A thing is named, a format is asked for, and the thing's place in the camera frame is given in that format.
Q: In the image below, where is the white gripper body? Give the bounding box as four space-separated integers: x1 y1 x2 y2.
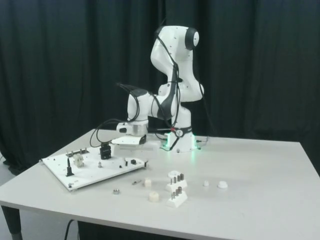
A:
112 143 161 159

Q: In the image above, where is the white block holder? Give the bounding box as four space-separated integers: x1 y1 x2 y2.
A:
72 154 85 169

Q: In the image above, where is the white task board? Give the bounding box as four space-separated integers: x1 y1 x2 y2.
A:
41 146 151 190

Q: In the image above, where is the white peg holder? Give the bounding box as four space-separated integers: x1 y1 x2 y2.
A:
165 186 189 209
164 174 189 193

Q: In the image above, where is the black tall plug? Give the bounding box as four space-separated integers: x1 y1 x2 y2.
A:
65 157 75 177

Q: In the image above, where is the black curtain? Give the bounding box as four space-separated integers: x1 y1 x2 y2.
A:
0 0 320 173

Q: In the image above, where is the dark table leg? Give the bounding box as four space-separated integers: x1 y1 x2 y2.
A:
0 204 21 240

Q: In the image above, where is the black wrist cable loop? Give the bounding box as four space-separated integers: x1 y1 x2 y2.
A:
90 119 121 149

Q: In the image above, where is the black cable behind base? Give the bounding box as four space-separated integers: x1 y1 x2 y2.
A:
199 91 216 143

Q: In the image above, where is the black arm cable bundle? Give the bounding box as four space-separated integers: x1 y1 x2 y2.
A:
153 31 183 137

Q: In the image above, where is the black floor cable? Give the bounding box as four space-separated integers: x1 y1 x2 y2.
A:
65 218 79 240

